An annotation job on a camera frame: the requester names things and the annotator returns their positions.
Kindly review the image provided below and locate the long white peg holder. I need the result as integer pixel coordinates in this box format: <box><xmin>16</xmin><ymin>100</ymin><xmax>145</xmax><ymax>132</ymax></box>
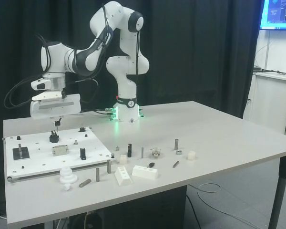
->
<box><xmin>132</xmin><ymin>165</ymin><xmax>159</xmax><ymax>180</ymax></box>

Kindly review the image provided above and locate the black table leg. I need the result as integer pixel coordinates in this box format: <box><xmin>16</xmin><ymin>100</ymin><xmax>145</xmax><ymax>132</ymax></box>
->
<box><xmin>268</xmin><ymin>152</ymin><xmax>286</xmax><ymax>229</ymax></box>

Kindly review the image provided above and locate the white cabinet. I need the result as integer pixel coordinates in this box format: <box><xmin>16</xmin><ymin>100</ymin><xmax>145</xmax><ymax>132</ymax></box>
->
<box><xmin>243</xmin><ymin>71</ymin><xmax>286</xmax><ymax>138</ymax></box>

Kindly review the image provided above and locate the small white camera box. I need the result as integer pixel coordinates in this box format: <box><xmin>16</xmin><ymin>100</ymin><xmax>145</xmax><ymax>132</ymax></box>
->
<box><xmin>30</xmin><ymin>78</ymin><xmax>51</xmax><ymax>92</ymax></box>

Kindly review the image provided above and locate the black cable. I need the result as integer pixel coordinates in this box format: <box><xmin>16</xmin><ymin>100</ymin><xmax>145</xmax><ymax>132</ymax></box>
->
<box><xmin>95</xmin><ymin>3</ymin><xmax>114</xmax><ymax>52</ymax></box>
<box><xmin>135</xmin><ymin>30</ymin><xmax>143</xmax><ymax>75</ymax></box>
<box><xmin>4</xmin><ymin>75</ymin><xmax>45</xmax><ymax>108</ymax></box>
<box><xmin>82</xmin><ymin>107</ymin><xmax>115</xmax><ymax>119</ymax></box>
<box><xmin>34</xmin><ymin>34</ymin><xmax>53</xmax><ymax>73</ymax></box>

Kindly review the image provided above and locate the black curtain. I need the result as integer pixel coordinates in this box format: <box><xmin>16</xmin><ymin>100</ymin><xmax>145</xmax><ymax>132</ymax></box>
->
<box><xmin>0</xmin><ymin>0</ymin><xmax>265</xmax><ymax>212</ymax></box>

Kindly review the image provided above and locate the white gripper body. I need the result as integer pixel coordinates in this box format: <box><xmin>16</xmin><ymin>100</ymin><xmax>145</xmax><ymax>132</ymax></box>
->
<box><xmin>30</xmin><ymin>93</ymin><xmax>81</xmax><ymax>119</ymax></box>

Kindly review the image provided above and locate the white task board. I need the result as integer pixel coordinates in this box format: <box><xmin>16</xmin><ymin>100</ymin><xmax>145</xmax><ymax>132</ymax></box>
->
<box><xmin>2</xmin><ymin>127</ymin><xmax>116</xmax><ymax>184</ymax></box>

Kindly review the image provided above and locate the white peg holder with holes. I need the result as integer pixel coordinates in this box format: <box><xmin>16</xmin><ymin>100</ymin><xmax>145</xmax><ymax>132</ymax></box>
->
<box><xmin>114</xmin><ymin>166</ymin><xmax>134</xmax><ymax>187</ymax></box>

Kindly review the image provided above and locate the blue screen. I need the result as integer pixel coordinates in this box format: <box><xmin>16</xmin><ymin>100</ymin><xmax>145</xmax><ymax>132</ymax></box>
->
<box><xmin>259</xmin><ymin>0</ymin><xmax>286</xmax><ymax>31</ymax></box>

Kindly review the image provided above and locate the grey floor cable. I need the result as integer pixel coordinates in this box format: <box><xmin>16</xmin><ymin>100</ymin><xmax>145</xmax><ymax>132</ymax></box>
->
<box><xmin>187</xmin><ymin>182</ymin><xmax>272</xmax><ymax>229</ymax></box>

